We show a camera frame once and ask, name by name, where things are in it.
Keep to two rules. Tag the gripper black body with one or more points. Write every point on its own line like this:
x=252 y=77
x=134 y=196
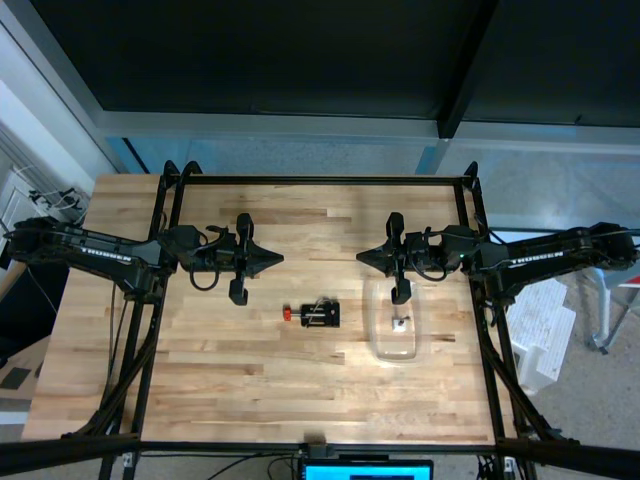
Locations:
x=398 y=260
x=242 y=260

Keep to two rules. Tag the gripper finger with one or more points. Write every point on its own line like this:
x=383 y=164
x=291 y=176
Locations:
x=262 y=253
x=262 y=265
x=377 y=253
x=377 y=265

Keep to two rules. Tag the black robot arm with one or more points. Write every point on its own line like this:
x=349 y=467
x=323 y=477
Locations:
x=540 y=260
x=105 y=252

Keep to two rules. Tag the small white block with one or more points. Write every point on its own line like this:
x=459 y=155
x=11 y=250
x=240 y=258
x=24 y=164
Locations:
x=398 y=328

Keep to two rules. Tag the black clamp with red knob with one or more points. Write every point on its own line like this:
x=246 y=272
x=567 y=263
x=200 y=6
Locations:
x=332 y=315

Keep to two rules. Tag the clear plastic tub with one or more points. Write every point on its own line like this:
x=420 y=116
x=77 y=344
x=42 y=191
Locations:
x=400 y=350

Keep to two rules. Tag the white foam block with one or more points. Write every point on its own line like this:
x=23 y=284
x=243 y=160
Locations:
x=540 y=340

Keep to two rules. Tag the power strip with plugs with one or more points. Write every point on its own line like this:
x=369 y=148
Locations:
x=70 y=200

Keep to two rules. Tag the laptop screen with blue edge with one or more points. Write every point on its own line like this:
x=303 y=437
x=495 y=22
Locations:
x=365 y=472

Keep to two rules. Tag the grey metal stand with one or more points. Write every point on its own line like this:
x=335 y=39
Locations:
x=603 y=310

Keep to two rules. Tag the brown cardboard box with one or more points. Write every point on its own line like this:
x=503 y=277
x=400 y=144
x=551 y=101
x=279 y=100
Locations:
x=20 y=357

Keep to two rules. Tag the black aluminium frame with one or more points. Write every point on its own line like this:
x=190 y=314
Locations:
x=320 y=179

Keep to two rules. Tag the black vertical post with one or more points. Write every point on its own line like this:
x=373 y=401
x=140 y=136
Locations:
x=465 y=75

